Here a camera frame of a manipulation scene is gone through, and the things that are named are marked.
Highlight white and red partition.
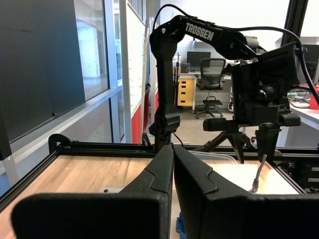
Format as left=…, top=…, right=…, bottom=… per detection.
left=126, top=0, right=150, bottom=144

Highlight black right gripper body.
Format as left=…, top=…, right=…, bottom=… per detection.
left=203, top=65, right=302, bottom=134

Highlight black aluminium frame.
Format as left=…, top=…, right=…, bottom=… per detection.
left=0, top=0, right=319, bottom=212

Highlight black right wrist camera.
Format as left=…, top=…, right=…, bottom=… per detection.
left=244, top=102, right=291, bottom=124

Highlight white taskboard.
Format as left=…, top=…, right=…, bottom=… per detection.
left=98, top=163, right=301, bottom=217

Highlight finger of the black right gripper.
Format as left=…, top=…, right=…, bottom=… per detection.
left=255, top=123, right=280, bottom=160
left=227, top=131, right=246, bottom=164

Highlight clear plastic tub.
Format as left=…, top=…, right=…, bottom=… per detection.
left=188, top=148, right=237, bottom=165

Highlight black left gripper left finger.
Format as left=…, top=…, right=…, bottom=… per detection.
left=11, top=144, right=174, bottom=239

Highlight RJ45 connector with grey cable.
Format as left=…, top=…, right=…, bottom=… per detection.
left=250, top=153, right=268, bottom=194

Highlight black mesh office chair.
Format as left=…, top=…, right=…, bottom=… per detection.
left=195, top=58, right=228, bottom=120

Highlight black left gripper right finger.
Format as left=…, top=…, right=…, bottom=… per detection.
left=173, top=145, right=319, bottom=239

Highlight red object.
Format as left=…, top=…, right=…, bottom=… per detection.
left=309, top=84, right=319, bottom=110

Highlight yellow drawer cabinet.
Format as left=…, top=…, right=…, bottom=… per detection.
left=177, top=78, right=195, bottom=107

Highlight blue and black connector mount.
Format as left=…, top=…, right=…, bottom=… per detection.
left=175, top=211, right=186, bottom=235

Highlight black computer monitor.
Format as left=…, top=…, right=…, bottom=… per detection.
left=300, top=44, right=319, bottom=85
left=186, top=51, right=212, bottom=68

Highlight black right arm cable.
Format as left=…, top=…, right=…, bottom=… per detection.
left=234, top=26, right=319, bottom=100

